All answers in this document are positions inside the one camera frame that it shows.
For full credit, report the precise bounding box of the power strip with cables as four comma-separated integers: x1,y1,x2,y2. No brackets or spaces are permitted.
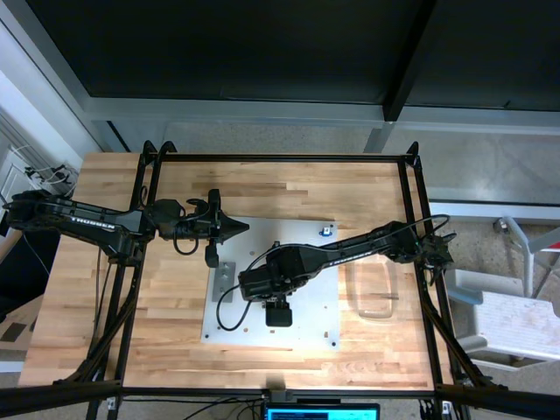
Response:
24,164,79,194

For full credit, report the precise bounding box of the white step stool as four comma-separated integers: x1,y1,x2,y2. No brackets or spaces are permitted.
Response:
445,266,560,373

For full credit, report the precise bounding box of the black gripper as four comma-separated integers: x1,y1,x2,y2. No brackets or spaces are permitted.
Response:
237,261,304,328
192,188,250,269

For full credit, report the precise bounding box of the clear plastic tub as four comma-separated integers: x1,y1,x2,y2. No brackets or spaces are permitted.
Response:
347,257,398,326

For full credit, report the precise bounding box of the white mounting board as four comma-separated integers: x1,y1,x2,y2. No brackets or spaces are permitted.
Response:
199,214,342,352

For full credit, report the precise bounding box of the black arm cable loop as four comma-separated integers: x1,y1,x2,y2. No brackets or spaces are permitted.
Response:
216,279,255,333
172,227,200,257

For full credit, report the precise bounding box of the grey metal plate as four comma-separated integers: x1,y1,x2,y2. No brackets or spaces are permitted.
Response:
211,261,237,304

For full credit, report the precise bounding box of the black aluminium frame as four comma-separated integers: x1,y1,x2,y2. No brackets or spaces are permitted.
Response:
0,139,560,420

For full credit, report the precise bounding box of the small black camera box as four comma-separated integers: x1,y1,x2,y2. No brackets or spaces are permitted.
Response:
265,379,293,403

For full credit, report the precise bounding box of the white metal tube stand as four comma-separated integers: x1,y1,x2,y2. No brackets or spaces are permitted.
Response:
492,216,560,303

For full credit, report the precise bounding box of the laptop with blue screen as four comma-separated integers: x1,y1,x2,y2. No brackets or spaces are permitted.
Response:
261,402,381,420

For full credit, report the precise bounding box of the cardboard box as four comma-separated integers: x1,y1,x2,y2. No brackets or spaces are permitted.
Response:
0,295,45,351

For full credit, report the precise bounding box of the black overhead post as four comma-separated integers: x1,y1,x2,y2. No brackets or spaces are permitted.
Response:
382,0,438,123

